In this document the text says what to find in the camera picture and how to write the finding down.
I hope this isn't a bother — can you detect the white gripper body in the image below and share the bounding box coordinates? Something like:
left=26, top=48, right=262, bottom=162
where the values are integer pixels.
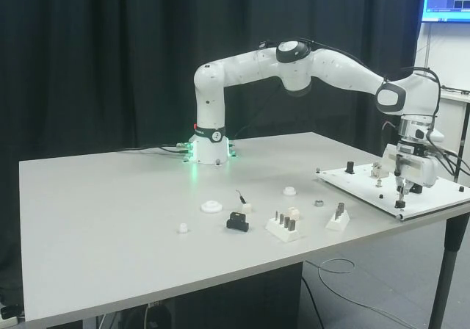
left=380, top=143, right=441, bottom=189

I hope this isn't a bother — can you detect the white task board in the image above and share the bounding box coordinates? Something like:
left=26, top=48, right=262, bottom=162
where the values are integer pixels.
left=314, top=159, right=470, bottom=223

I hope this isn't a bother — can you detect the white cabinet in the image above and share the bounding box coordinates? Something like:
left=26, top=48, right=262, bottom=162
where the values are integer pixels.
left=438, top=84, right=470, bottom=183

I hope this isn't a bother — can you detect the white round peg holder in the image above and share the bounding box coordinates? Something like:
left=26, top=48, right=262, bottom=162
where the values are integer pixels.
left=325, top=211, right=350, bottom=231

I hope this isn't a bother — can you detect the black table leg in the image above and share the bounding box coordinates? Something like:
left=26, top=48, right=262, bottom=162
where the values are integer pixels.
left=428, top=218, right=466, bottom=329

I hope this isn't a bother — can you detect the white square peg holder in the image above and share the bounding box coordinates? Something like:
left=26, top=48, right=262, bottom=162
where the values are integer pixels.
left=265, top=217, right=303, bottom=242

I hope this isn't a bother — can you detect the black D-SUB plug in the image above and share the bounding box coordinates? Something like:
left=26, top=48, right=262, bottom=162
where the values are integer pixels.
left=225, top=211, right=253, bottom=232

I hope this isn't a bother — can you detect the white large gear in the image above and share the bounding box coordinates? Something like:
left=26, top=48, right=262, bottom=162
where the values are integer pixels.
left=200, top=199, right=224, bottom=214

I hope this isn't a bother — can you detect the black curtain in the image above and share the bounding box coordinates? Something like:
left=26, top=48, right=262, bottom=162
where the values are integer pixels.
left=0, top=0, right=429, bottom=308

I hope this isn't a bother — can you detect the thin black rod on wire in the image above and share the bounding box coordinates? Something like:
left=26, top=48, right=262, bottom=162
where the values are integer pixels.
left=394, top=151, right=402, bottom=193

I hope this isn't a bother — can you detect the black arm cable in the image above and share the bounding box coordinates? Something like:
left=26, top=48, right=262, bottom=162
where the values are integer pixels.
left=256, top=39, right=470, bottom=176

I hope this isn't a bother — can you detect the grey floor cable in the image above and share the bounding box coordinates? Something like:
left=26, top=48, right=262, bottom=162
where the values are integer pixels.
left=304, top=258, right=445, bottom=329

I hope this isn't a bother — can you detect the black base cable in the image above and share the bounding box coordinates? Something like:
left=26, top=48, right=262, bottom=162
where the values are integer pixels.
left=120, top=143, right=192, bottom=154

